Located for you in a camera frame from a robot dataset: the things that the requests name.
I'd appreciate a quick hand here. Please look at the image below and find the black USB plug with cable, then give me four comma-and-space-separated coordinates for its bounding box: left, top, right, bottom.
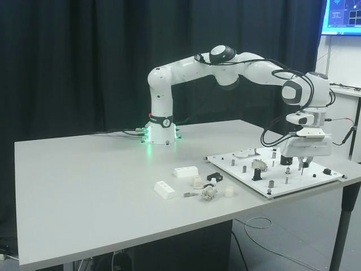
202, 172, 223, 189

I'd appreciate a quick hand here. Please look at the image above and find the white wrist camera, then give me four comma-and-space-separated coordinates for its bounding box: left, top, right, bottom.
285, 112, 310, 125

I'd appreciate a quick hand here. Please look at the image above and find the thin black rod on wire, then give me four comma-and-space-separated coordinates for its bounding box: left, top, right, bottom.
324, 116, 357, 146

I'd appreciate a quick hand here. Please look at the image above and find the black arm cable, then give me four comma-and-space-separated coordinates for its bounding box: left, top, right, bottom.
196, 52, 316, 149

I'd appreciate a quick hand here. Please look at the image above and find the white round-hole peg holder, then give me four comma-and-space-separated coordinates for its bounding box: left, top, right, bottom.
154, 180, 178, 200

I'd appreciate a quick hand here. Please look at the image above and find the black curtain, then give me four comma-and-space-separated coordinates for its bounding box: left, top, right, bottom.
0, 0, 320, 149

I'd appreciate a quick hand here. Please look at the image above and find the grey floor cable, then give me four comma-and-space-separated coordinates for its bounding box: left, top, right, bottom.
235, 216, 325, 271

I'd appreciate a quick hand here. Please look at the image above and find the black table leg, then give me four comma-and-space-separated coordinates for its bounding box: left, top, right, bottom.
335, 180, 357, 271

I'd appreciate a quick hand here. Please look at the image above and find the black base cable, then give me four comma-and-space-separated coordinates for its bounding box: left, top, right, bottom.
94, 128, 148, 138

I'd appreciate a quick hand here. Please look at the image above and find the metal D-SUB plug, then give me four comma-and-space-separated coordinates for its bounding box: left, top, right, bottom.
199, 187, 219, 202

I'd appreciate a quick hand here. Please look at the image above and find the white task board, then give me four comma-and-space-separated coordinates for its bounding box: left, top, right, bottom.
203, 146, 348, 202

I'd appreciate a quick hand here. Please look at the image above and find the blue screen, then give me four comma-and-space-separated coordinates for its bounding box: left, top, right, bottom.
321, 0, 361, 37

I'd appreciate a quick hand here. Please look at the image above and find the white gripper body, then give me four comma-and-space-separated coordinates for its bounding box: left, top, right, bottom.
280, 137, 332, 157

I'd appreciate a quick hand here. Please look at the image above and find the white cabinet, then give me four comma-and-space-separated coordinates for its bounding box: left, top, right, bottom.
329, 84, 361, 164

